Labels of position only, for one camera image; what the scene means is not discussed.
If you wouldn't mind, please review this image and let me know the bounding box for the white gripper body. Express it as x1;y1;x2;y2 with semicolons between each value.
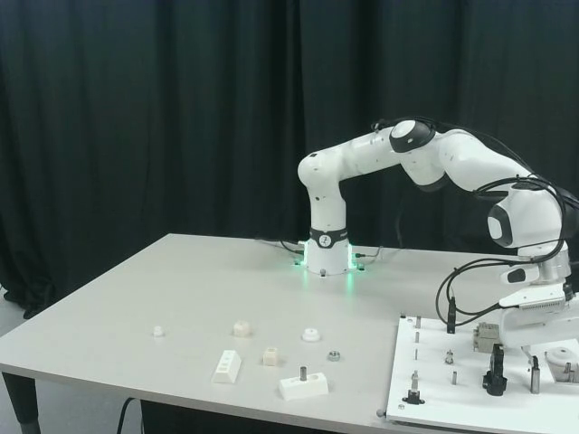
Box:
498;300;579;351

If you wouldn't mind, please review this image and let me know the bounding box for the white peg holder block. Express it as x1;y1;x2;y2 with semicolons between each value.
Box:
278;372;329;401

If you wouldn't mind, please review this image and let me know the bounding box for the white large gear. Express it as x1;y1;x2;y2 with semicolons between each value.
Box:
544;345;578;368

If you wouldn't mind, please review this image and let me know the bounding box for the black D-SUB plug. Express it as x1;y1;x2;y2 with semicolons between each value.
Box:
480;343;508;397

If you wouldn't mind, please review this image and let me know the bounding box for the white task board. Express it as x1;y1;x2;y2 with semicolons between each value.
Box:
385;315;579;429

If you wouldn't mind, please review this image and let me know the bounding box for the metal plug on black base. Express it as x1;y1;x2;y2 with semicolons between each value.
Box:
402;369;424;404

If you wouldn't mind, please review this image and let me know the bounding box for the white slanted holder with holes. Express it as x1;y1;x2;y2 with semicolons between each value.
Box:
211;349;242;385

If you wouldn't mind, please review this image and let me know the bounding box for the black curtain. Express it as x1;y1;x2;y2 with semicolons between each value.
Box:
0;0;579;320

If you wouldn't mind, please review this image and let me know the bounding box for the black table leg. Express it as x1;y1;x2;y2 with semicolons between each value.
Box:
1;371;38;434

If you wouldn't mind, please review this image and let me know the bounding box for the black wire of rod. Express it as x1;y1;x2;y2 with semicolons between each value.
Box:
435;256;512;327

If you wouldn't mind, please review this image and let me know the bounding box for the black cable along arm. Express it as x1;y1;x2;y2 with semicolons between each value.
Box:
370;115;579;254

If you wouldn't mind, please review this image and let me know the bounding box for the black cable at arm foot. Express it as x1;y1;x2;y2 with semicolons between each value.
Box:
254;236;304;255
354;245;385;262

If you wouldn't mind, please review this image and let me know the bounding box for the black cable under table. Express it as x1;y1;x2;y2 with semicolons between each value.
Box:
118;396;142;434

